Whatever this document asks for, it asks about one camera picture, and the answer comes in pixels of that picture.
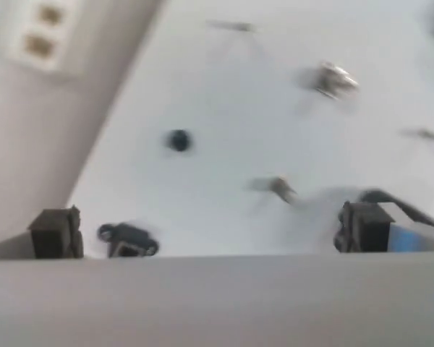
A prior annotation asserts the white task board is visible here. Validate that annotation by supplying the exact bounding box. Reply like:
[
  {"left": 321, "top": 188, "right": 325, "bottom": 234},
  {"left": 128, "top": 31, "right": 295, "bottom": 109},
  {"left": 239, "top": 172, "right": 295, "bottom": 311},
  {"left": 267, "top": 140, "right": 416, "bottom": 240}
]
[{"left": 65, "top": 0, "right": 434, "bottom": 260}]

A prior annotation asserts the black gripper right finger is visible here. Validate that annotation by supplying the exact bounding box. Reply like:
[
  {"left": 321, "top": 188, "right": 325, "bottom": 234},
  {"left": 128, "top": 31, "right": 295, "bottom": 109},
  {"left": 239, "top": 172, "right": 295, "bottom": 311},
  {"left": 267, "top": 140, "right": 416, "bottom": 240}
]
[{"left": 332, "top": 200, "right": 434, "bottom": 254}]

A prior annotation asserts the thin metal round peg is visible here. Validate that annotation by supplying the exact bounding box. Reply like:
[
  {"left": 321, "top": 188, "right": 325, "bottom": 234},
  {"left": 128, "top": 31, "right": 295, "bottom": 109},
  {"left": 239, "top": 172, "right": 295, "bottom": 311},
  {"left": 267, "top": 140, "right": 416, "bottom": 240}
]
[
  {"left": 400, "top": 127, "right": 434, "bottom": 145},
  {"left": 205, "top": 18, "right": 258, "bottom": 34},
  {"left": 246, "top": 176, "right": 299, "bottom": 209}
]

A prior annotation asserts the metal BNC plug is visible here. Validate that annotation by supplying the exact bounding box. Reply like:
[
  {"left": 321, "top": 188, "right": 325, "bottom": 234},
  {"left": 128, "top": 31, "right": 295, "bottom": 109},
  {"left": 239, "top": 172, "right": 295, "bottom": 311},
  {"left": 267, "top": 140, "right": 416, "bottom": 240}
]
[{"left": 303, "top": 60, "right": 361, "bottom": 99}]

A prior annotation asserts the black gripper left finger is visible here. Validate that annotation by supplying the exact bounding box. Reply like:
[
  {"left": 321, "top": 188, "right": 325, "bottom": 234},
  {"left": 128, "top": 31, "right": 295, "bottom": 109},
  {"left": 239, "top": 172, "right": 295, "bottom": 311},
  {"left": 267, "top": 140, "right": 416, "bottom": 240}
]
[{"left": 0, "top": 204, "right": 85, "bottom": 260}]

